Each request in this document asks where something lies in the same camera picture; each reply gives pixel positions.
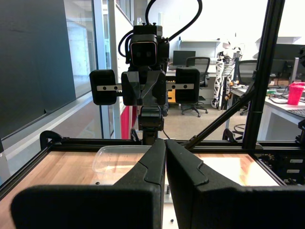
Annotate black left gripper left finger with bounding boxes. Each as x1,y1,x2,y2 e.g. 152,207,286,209
10,138,167,229

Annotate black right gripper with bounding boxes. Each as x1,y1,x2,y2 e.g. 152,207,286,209
89,64,201,106

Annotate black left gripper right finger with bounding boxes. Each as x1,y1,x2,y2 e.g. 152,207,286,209
166,140,305,229

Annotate yellow drawer cabinet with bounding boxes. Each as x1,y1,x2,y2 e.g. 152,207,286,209
167,88,177,104

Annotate small computer monitor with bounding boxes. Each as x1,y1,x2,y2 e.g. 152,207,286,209
173,50,196,67

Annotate clear plastic tub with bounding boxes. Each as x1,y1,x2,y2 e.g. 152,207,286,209
91,145,153,174

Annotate black office chair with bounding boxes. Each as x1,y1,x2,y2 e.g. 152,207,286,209
176,56,212,118

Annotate white lattice figure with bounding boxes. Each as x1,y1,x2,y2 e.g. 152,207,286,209
213,35,243,111

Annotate grey mesh office chair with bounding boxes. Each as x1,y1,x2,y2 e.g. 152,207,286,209
234,59,258,116

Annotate white desk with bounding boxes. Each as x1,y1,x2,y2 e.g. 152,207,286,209
256,94,305,141

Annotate red cup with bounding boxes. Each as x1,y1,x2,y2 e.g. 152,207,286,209
287,82,305,106

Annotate wide dark monitor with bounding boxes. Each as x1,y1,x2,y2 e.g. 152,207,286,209
271,44,305,77

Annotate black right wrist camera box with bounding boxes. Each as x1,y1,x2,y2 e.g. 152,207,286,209
130,34,158,67

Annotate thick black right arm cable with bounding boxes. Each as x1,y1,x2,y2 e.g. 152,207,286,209
145,0,203,41
118,30,134,58

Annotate black metal frame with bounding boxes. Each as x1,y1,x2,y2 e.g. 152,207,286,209
0,0,305,198

